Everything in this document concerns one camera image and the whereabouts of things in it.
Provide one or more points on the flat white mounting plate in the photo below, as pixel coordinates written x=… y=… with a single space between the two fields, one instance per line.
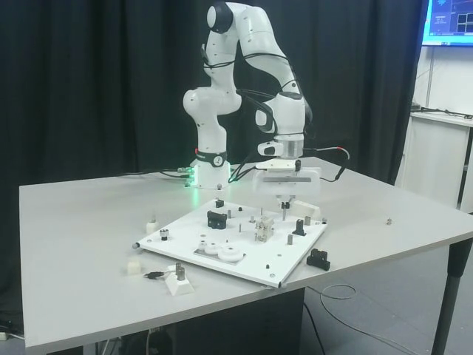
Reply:
x=277 y=165

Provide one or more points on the dark table leg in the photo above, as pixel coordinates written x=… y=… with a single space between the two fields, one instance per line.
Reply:
x=449 y=296

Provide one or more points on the long white holder block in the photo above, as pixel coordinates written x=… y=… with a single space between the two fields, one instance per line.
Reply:
x=308 y=211

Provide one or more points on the white task board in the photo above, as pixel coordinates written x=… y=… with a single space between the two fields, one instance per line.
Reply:
x=258 y=259

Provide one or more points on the black curtain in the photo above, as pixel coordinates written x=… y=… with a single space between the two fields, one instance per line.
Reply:
x=92 y=74

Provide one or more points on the white small gear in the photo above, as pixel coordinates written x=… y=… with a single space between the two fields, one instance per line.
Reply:
x=202 y=245

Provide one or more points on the thick metal round peg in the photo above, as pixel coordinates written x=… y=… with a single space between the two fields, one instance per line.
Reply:
x=182 y=276
x=177 y=269

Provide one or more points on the white socket strip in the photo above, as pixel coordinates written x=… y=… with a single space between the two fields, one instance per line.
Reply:
x=3 y=336

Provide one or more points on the small black Ethernet plug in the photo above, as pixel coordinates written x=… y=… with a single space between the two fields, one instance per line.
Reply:
x=220 y=203

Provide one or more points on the black cabinet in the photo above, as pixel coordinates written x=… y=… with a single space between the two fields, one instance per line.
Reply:
x=240 y=325

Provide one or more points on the black upright plug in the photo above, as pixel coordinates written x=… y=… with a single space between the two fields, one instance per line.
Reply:
x=299 y=228

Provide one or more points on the white large gear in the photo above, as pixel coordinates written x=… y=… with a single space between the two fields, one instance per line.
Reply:
x=231 y=255

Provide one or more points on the beige metal connector block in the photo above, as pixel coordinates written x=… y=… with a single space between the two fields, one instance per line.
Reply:
x=264 y=229

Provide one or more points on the white cabinet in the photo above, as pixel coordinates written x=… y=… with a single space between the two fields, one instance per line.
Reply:
x=436 y=159

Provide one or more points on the white two-peg holder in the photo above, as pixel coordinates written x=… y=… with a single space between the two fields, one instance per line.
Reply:
x=179 y=286

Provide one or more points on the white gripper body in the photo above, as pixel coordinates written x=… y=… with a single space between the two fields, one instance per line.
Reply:
x=288 y=186

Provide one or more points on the black USB plug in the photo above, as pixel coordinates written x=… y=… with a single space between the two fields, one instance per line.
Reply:
x=153 y=275

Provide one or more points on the small white cube holder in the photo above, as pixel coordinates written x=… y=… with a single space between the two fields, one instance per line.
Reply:
x=133 y=267

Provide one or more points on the blue screen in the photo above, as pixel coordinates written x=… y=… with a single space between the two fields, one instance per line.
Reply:
x=449 y=22

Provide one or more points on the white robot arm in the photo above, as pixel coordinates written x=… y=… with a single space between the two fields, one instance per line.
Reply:
x=210 y=103

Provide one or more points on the thin metal round peg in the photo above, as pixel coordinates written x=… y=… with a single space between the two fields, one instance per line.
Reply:
x=284 y=213

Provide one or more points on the black connector block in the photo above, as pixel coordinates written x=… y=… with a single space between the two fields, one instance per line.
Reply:
x=216 y=219

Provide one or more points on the metal BNC plug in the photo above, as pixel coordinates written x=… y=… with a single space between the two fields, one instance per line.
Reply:
x=164 y=235

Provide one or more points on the small white peg holder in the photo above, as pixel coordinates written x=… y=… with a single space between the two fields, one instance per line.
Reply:
x=151 y=226

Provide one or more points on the white medium gear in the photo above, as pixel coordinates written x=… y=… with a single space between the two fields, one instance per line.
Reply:
x=211 y=250

